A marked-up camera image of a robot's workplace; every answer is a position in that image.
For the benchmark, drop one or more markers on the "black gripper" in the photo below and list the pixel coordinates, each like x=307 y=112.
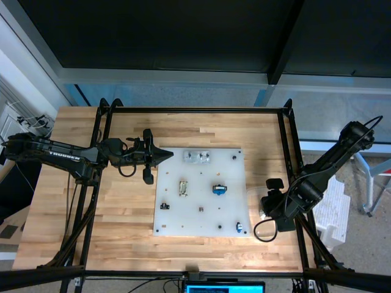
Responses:
x=148 y=177
x=279 y=204

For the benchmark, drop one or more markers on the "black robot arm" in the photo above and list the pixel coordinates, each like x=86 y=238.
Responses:
x=61 y=154
x=330 y=158

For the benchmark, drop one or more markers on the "grey connector housing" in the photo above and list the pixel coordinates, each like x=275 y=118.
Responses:
x=183 y=188

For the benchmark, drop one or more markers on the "blue RJ45 socket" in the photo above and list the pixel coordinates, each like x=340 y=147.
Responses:
x=239 y=229

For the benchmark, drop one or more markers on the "black clamp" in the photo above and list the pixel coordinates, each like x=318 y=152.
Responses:
x=165 y=206

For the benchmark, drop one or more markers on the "white foam block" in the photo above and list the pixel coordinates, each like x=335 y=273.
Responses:
x=333 y=213

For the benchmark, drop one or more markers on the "white task board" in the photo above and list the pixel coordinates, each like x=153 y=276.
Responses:
x=189 y=219

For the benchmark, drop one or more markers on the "screen with blue edge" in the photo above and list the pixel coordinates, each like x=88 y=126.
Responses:
x=224 y=288

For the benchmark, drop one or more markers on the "grey metal stand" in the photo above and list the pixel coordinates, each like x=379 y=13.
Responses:
x=369 y=189

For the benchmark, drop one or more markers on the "cardboard box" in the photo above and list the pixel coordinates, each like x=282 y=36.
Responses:
x=15 y=222

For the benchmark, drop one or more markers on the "blue mount with black connector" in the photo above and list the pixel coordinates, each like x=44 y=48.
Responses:
x=219 y=191

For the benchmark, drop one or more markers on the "black aluminium table frame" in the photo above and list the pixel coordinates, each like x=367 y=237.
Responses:
x=195 y=110

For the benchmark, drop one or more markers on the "black wall post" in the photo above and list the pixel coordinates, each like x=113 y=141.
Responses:
x=284 y=45

